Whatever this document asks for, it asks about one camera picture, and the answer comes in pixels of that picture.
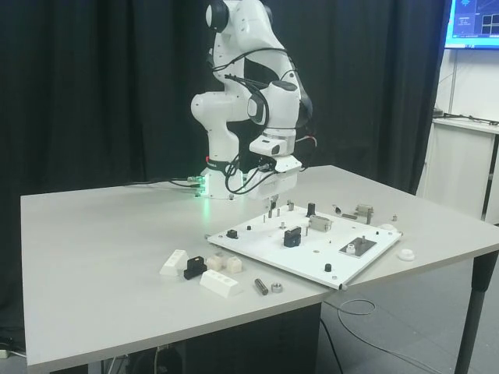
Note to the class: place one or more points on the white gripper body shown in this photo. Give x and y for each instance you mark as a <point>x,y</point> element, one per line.
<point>273,185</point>

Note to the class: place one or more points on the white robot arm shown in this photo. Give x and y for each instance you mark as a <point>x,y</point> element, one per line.
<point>218,113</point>

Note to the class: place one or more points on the small white peg holder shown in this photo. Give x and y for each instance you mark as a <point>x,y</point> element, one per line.
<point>362,212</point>

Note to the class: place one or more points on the white task board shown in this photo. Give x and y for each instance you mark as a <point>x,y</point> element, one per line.
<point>273,253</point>

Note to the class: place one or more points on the small black plug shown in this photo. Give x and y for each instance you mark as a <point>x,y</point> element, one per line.
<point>337,209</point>

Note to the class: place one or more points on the small beige cube holder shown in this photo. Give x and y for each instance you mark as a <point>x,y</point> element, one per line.
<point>216,262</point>
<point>235,265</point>

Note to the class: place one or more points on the small dark metal cylinder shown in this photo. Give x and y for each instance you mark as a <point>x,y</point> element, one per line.
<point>348,215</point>

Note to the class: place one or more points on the metal nut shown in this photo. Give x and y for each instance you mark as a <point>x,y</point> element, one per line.
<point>276,288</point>

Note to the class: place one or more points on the white small gear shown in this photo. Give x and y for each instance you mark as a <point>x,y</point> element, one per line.
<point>352,249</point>

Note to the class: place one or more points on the white holder with holes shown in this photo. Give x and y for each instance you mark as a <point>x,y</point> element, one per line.
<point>218,283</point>

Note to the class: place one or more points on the black D-SUB plug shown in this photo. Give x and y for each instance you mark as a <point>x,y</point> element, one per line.
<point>193,267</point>

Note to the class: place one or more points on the white large gear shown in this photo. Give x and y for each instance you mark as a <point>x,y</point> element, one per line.
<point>387,228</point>

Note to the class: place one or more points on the white wedge holder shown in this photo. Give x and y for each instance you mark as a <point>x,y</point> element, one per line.
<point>171,264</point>

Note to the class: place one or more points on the white medium gear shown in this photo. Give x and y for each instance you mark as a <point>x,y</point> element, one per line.
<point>405,255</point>

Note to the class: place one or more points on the black cabinet under table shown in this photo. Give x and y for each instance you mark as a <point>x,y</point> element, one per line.
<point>234,339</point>

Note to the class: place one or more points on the white cabinet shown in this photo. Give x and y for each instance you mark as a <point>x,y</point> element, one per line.
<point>460,163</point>

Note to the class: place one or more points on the black curtain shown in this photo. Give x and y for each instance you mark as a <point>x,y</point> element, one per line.
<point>78,78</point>

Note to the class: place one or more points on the dark table leg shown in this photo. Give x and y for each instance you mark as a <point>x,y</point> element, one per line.
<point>473,304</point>

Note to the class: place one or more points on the blue screen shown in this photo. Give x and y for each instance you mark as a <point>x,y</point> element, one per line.
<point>473,23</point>

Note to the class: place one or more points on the white power strip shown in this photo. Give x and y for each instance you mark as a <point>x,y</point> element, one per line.
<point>4,353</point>

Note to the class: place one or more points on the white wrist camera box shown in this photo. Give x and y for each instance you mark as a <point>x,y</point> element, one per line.
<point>269,145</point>

